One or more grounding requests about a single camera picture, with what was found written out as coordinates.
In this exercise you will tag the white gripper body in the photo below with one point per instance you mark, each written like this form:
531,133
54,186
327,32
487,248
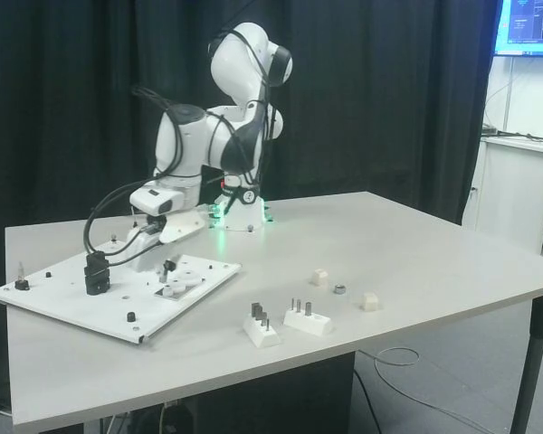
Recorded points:
142,253

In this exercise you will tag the thick metal round peg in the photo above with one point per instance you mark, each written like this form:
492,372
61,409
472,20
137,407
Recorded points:
163,276

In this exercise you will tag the thick metal square peg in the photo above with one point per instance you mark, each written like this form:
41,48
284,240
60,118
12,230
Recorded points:
255,310

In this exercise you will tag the white square peg holder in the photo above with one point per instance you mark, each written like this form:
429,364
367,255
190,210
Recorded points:
260,336

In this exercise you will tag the white round peg holder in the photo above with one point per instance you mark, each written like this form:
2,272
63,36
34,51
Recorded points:
305,323

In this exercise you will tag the white medium gear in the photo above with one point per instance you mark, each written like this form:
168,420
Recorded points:
178,286

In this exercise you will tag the white large gear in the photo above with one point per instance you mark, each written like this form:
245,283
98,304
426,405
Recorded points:
189,277

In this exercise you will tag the white small gear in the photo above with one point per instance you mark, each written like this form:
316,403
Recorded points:
168,291

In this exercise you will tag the small metal bolt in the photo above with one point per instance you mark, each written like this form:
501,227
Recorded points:
114,237

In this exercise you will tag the white mounting plate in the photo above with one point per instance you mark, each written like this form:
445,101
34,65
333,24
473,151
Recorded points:
183,228

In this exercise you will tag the black D-SUB plug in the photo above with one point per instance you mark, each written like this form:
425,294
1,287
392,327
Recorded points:
96,276

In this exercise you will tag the white task board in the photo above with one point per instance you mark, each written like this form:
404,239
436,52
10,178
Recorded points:
63,298

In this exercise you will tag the clear Ethernet plug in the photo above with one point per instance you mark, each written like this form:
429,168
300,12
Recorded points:
21,271

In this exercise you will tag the small white holder block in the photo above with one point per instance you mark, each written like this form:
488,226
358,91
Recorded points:
319,277
370,302

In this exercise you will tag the black curtain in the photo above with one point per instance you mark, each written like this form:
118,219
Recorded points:
72,90

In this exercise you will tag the white cabinet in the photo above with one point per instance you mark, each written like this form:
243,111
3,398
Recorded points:
511,190

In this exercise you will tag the black table leg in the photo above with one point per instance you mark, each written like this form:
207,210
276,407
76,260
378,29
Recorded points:
531,361

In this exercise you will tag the blue screen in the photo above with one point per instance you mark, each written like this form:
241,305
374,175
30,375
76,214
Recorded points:
527,27

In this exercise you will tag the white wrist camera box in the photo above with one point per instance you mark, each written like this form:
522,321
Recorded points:
156,200

